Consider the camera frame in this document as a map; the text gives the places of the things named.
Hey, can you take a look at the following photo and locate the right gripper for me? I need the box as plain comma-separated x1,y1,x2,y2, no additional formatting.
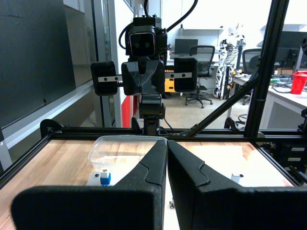
90,56,199,96

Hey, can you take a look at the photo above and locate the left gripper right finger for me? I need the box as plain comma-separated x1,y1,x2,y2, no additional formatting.
167,140,307,230

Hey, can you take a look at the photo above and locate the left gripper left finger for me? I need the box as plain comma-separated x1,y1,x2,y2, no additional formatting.
11,140,168,230

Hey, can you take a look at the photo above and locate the yellow cabinet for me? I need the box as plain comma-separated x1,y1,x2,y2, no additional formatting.
164,69,176,93

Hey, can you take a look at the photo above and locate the small blue white connector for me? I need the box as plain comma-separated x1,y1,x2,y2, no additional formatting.
99,169,112,186

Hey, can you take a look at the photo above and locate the red panel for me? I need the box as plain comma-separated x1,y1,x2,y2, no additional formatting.
121,97,135,128

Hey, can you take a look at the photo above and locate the black computer monitor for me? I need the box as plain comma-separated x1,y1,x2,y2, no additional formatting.
174,38,199,58
273,30,307,70

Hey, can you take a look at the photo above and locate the black office chair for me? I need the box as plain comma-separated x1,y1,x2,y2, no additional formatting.
184,45,216,109
241,47,262,106

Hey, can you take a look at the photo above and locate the clear plastic tub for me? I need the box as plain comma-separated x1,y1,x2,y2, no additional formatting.
88,135,168,173

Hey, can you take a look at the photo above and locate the white lattice stand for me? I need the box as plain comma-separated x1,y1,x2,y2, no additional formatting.
213,23,246,99

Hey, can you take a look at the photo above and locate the white desk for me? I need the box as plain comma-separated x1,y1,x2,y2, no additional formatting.
231,74,307,131

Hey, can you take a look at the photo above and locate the red bin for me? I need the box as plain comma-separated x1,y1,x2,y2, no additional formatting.
290,70,307,95

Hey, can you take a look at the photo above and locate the small metal bracket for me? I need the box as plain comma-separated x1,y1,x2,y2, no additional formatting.
231,173,245,185

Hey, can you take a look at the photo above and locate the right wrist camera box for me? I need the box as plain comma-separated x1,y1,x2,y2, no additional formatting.
128,23,156,57

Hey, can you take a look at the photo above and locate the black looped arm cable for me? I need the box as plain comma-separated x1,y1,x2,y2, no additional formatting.
119,23,132,50

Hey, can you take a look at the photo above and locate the black aluminium frame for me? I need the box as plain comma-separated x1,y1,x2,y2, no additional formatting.
0,0,307,186

